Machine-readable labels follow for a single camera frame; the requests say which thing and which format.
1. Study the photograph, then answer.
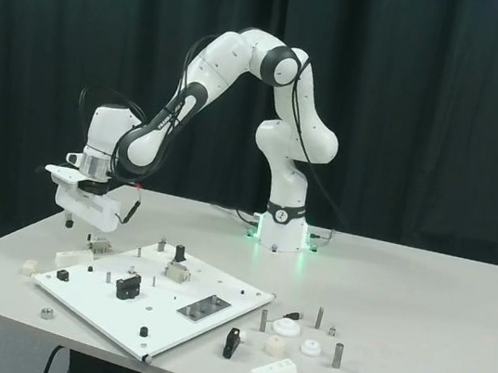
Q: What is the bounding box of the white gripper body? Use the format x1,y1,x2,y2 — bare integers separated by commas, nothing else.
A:
51,180,130,231

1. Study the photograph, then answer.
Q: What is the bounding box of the long white holder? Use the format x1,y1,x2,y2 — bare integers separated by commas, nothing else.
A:
54,245,96,270

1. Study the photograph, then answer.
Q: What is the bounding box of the metal D-SUB plug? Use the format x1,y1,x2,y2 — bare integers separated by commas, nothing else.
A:
84,232,116,258

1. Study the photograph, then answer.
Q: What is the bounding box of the flat white mounting plate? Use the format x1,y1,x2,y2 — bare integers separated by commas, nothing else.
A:
43,162,87,186

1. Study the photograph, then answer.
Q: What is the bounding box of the black rod with red tag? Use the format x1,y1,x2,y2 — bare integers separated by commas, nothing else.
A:
114,180,146,227

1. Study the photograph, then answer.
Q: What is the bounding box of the small white cube holder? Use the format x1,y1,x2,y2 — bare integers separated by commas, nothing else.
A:
19,258,41,279

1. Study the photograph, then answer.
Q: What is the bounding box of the white task board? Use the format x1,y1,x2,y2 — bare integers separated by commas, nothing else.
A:
21,223,280,373

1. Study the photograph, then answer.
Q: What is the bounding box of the black curtain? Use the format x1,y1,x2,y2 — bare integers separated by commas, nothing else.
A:
0,0,498,309

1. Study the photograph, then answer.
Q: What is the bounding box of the black USB plug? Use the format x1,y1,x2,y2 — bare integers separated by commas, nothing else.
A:
280,309,305,324

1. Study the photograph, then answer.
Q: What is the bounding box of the white large gear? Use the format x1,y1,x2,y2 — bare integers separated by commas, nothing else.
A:
271,319,302,341

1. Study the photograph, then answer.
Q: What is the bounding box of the white holder with holes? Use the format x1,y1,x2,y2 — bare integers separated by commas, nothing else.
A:
250,354,302,373

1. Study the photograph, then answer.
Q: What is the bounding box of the white small gear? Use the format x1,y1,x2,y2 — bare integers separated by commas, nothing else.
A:
298,338,323,359

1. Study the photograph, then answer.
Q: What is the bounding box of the black floor cable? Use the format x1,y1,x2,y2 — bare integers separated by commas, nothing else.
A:
44,342,77,373

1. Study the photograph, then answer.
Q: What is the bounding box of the black base cable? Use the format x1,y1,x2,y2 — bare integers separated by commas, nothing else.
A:
208,201,266,236
309,226,336,245

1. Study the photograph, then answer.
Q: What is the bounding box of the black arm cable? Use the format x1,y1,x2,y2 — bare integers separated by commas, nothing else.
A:
64,15,351,236

